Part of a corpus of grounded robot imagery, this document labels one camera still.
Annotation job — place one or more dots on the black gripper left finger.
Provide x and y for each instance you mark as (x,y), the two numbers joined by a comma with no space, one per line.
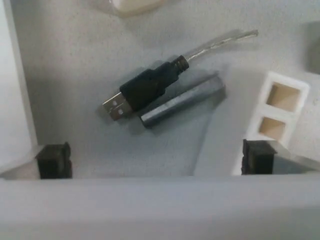
(53,162)

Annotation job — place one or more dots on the metal round peg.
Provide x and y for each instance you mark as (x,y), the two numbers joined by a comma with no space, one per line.
(182,101)

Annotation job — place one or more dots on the white peg holder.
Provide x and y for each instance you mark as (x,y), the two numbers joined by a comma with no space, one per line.
(272,110)

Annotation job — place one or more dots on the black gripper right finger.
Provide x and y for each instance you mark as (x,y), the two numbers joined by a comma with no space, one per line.
(257,158)

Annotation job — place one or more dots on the white task board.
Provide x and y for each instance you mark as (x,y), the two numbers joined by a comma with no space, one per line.
(12,82)

